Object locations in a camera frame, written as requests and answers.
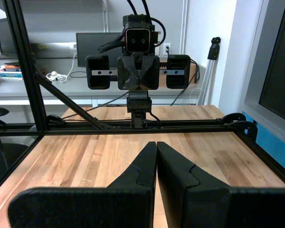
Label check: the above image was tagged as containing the black office chair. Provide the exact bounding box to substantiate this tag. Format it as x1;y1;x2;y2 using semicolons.
0;105;30;183

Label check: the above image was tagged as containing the white desk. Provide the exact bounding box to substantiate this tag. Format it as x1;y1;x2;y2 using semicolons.
0;75;206;108

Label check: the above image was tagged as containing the blue panel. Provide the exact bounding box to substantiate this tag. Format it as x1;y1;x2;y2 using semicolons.
241;111;285;178

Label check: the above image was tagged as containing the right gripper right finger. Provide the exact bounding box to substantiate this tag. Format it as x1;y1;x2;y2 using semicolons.
157;141;285;228

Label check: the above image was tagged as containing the thick black cable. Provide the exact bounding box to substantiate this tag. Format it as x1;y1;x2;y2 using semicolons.
141;0;150;17
126;0;138;17

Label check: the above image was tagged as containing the silver stand with black head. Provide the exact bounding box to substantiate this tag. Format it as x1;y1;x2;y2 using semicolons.
199;37;222;105

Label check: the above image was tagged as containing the stack of books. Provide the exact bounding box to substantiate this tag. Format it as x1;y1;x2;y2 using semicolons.
0;62;24;81

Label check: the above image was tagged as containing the white cable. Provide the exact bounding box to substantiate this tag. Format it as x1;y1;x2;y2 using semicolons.
46;52;77;83

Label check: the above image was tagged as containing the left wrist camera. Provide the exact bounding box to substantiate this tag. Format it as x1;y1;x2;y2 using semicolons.
122;14;156;55

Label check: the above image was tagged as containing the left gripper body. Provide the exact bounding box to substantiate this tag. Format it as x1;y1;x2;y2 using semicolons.
85;54;192;90

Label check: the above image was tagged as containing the black computer monitor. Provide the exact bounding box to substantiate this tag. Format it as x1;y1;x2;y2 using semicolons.
76;32;124;68
0;18;22;58

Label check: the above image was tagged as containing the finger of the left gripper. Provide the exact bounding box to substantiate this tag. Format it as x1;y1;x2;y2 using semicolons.
117;56;140;91
139;56;161;91

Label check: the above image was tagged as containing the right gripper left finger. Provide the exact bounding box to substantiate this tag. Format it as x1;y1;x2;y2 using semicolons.
8;141;157;228

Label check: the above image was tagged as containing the large dark screen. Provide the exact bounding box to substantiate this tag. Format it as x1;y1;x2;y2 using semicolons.
258;0;285;119

